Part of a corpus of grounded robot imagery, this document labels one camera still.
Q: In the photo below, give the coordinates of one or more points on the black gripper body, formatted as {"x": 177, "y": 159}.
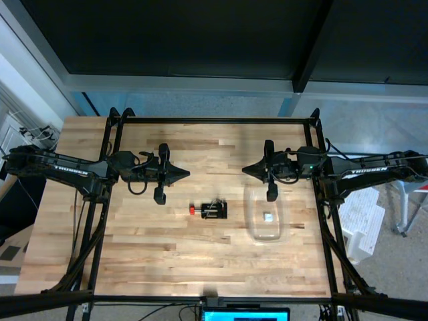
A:
{"x": 284, "y": 165}
{"x": 162, "y": 174}

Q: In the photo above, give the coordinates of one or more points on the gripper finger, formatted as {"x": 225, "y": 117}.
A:
{"x": 175, "y": 170}
{"x": 174, "y": 178}
{"x": 258, "y": 166}
{"x": 258, "y": 174}

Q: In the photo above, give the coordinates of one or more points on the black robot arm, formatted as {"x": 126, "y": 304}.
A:
{"x": 368, "y": 172}
{"x": 67, "y": 167}

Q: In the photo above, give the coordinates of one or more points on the small white block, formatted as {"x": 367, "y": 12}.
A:
{"x": 268, "y": 217}

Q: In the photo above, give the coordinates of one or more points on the black clamp with red knob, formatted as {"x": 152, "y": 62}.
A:
{"x": 214, "y": 214}

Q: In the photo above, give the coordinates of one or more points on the clear plastic tub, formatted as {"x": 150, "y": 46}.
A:
{"x": 267, "y": 235}

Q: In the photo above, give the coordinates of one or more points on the black square column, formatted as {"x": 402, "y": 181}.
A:
{"x": 311, "y": 50}

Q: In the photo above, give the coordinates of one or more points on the screen with blue edge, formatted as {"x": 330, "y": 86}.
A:
{"x": 244, "y": 316}

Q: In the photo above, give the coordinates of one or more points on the black case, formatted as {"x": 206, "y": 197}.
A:
{"x": 16, "y": 207}

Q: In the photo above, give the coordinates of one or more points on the cardboard box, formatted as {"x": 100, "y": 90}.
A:
{"x": 16, "y": 240}

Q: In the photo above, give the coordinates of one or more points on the black metal frame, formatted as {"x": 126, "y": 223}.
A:
{"x": 214, "y": 120}

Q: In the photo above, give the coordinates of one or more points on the small black camera mount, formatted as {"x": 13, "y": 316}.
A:
{"x": 211, "y": 301}

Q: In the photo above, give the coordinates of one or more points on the grey metal chair frame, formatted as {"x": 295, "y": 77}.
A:
{"x": 404, "y": 214}

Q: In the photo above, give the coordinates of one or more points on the white table bracket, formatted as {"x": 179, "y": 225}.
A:
{"x": 85, "y": 307}
{"x": 341, "y": 311}

